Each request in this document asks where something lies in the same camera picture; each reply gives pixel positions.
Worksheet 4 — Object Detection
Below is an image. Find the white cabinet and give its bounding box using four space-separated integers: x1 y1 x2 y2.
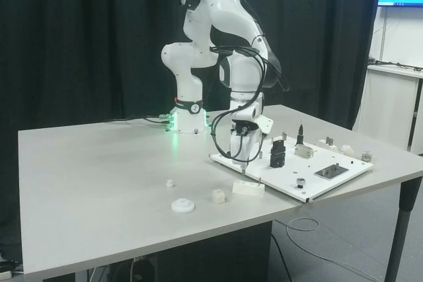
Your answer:
356 62 423 157

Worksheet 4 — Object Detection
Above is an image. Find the flat white mount plate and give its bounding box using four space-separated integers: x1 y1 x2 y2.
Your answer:
254 115 275 139

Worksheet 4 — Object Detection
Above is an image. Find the white large gear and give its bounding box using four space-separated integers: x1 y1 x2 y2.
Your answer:
171 197 196 214

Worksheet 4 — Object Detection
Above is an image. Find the white task board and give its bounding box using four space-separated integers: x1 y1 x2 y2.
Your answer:
208 135 373 203

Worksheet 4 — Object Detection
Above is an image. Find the black table leg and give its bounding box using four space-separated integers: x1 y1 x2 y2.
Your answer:
384 176 423 282

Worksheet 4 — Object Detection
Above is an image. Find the black looped camera cable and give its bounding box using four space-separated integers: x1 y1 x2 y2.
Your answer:
211 98 257 161

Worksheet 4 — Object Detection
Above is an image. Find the black curtain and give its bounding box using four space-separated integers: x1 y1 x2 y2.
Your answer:
0 0 386 133

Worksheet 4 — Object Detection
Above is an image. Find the long white peg holder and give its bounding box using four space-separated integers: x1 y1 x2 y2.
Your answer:
232 179 266 199

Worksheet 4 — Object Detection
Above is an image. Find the grey floor cable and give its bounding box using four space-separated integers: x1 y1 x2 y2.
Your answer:
270 217 395 282

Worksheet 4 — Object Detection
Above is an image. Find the black base cable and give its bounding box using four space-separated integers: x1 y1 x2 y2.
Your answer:
141 114 175 128

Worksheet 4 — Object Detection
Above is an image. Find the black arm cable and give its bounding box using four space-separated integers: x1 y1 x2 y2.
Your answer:
178 0 292 111

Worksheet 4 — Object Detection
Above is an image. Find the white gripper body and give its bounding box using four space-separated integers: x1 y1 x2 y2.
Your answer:
229 130 262 166

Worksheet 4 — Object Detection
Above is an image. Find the black D-SUB plug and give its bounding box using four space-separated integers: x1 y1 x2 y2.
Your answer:
270 139 286 168

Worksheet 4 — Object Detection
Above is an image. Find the white square peg holder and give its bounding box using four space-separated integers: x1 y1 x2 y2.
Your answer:
318 138 342 151

